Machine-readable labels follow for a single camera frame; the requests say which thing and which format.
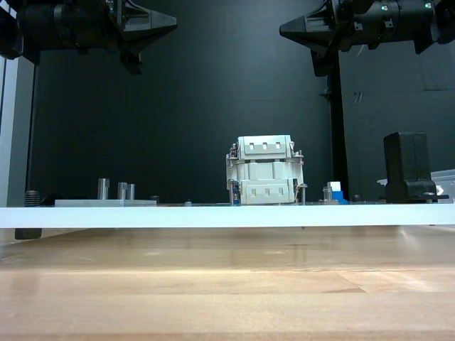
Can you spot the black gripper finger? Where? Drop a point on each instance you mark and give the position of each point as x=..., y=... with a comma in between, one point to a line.
x=316, y=42
x=313, y=25
x=149, y=19
x=142, y=39

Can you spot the beige HAN10E connector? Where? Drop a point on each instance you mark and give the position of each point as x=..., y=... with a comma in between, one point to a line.
x=264, y=145

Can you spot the black connector housing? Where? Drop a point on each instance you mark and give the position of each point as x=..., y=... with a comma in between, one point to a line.
x=405, y=163

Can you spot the small connector block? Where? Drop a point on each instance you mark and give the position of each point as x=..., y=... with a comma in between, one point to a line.
x=336, y=197

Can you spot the beige HAN10E socket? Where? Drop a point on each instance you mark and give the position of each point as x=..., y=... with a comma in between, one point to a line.
x=266, y=192

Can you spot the silver metal peg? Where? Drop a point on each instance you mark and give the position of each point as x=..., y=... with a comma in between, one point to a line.
x=122, y=192
x=131, y=192
x=102, y=188

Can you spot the grey metal plate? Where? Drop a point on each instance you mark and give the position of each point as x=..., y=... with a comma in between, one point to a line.
x=89, y=202

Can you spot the white task board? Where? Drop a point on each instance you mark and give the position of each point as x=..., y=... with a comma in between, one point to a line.
x=213, y=216

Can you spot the black board foot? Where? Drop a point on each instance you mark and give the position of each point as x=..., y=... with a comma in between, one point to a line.
x=28, y=234

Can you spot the black metal frame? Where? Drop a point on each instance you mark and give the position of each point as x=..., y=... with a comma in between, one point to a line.
x=337, y=124

